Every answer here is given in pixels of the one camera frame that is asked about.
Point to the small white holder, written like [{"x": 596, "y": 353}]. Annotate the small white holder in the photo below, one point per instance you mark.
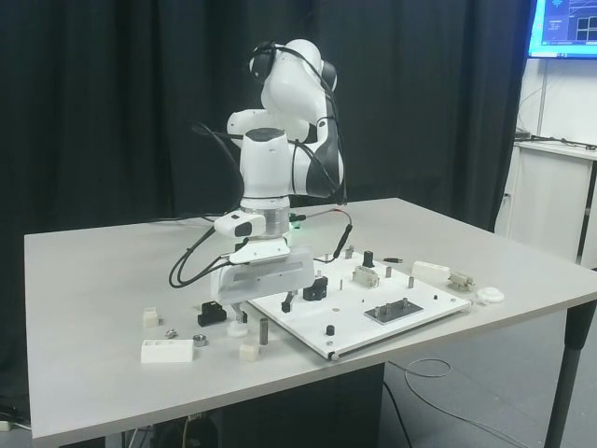
[
  {"x": 249, "y": 351},
  {"x": 151, "y": 317}
]

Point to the metal bolt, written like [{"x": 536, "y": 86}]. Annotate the metal bolt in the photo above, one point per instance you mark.
[{"x": 171, "y": 333}]

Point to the black D-SUB plug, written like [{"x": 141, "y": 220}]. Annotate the black D-SUB plug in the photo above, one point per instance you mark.
[{"x": 212, "y": 313}]

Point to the black curtain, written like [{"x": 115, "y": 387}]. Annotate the black curtain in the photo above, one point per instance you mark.
[{"x": 93, "y": 93}]

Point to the beige plug with metal face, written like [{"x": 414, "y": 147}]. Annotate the beige plug with metal face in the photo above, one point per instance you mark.
[{"x": 461, "y": 281}]

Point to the wide white holder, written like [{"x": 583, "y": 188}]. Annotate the wide white holder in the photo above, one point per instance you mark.
[{"x": 430, "y": 270}]

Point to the blue screen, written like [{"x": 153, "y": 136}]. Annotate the blue screen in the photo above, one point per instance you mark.
[{"x": 566, "y": 28}]

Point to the metal BNC plug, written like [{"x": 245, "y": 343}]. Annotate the metal BNC plug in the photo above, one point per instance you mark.
[{"x": 200, "y": 340}]

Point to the black table leg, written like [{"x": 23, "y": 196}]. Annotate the black table leg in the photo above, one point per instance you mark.
[{"x": 566, "y": 373}]

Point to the long white holder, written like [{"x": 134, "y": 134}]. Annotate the long white holder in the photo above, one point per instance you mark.
[{"x": 167, "y": 351}]

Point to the black USB plug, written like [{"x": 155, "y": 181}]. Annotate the black USB plug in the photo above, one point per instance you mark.
[{"x": 392, "y": 258}]

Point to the black upright plug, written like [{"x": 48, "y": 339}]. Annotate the black upright plug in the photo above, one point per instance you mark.
[{"x": 368, "y": 259}]

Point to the large metal round peg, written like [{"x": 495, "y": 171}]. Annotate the large metal round peg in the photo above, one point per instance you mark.
[{"x": 263, "y": 332}]

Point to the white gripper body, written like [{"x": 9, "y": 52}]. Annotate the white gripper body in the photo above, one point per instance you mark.
[{"x": 261, "y": 280}]

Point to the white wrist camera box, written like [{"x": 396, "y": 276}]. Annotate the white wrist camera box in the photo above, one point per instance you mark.
[{"x": 235, "y": 226}]

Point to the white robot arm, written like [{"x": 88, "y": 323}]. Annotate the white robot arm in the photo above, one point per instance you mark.
[{"x": 261, "y": 172}]

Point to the white large gear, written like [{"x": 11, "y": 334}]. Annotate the white large gear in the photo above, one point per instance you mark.
[{"x": 490, "y": 295}]

